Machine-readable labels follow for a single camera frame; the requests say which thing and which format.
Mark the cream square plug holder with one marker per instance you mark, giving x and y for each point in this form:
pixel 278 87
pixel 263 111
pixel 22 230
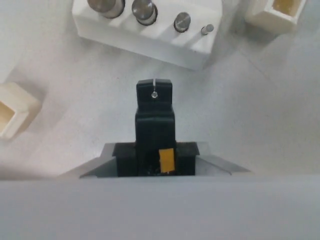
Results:
pixel 270 17
pixel 20 110

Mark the large metal round peg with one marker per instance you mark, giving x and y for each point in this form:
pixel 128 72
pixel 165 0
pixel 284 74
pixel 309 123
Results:
pixel 145 11

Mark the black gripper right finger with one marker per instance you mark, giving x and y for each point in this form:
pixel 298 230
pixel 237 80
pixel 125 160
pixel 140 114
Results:
pixel 186 161

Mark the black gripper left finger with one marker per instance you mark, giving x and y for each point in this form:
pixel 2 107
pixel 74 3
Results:
pixel 123 160

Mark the thin metal round peg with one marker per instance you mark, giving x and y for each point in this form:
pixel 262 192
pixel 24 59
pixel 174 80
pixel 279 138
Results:
pixel 207 29

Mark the medium metal round peg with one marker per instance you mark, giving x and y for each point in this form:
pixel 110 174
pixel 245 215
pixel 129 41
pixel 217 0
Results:
pixel 182 22

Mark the largest metal round peg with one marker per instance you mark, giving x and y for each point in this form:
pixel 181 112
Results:
pixel 106 7

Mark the white peg holder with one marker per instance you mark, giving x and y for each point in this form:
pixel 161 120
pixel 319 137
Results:
pixel 140 42

